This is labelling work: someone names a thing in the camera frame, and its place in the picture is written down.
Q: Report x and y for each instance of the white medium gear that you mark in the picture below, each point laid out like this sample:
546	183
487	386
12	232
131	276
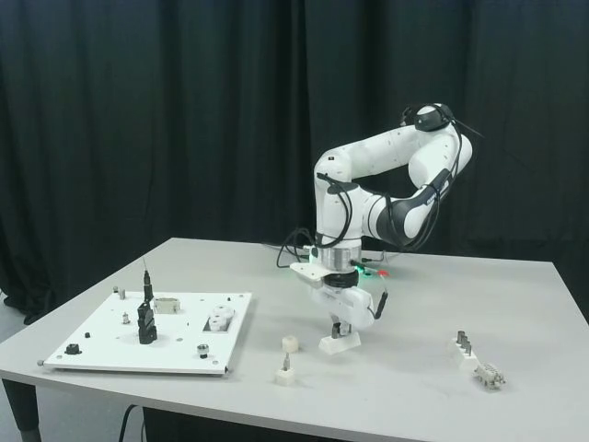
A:
220	318

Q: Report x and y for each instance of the white wide peg holder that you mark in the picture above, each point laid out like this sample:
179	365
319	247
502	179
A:
340	344

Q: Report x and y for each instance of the grey metal connector housing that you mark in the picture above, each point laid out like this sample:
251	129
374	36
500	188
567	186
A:
490	373

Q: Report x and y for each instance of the black table leg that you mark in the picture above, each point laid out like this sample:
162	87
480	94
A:
20	410

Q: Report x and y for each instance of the metal BNC plug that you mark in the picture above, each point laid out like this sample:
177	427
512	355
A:
125	318

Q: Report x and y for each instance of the white small gear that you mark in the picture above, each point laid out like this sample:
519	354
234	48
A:
215	325

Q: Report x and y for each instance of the black waterproof plug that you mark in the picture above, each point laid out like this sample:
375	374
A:
146	290

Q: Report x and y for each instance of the white large gear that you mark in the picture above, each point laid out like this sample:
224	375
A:
225	311

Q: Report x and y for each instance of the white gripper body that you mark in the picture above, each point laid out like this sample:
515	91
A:
345	304

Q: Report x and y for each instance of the white small peg holder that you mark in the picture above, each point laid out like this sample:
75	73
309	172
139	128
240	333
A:
284	375

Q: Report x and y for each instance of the metal bolt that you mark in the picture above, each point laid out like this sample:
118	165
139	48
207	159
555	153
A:
202	351

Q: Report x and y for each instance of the black curtain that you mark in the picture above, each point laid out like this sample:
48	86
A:
184	115

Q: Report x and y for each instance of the white task board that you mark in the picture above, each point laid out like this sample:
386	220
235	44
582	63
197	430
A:
175	340

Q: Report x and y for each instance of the black under-table cabinet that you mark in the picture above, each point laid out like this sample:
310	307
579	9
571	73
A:
299	426

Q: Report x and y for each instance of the white long peg holder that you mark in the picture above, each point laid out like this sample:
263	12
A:
461	358

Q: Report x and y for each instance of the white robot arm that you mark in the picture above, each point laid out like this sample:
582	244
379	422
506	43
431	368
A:
396	147

